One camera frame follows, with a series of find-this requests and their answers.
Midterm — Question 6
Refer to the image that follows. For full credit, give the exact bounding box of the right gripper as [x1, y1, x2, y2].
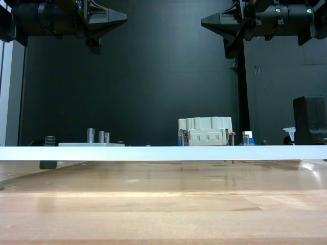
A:
[200, 0, 259, 60]

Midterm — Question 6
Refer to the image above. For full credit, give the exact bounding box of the blue socket block white top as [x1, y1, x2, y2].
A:
[241, 130, 255, 146]

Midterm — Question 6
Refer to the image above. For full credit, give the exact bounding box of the black block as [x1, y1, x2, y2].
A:
[292, 95, 327, 146]

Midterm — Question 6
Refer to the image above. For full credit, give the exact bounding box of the black frame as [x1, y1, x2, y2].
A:
[229, 38, 250, 146]

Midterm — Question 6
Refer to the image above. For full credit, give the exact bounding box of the beige many-pin connector base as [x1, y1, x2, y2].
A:
[187, 128, 230, 147]

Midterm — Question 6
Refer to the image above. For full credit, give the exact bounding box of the grey metal plate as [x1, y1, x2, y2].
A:
[58, 142, 125, 148]

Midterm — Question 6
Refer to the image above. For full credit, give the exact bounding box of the white task board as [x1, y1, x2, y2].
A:
[0, 146, 327, 170]

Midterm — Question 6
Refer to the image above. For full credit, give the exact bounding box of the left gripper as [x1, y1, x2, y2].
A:
[73, 0, 128, 55]

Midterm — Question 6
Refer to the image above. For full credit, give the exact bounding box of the beige connector top half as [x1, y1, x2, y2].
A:
[177, 116, 234, 131]

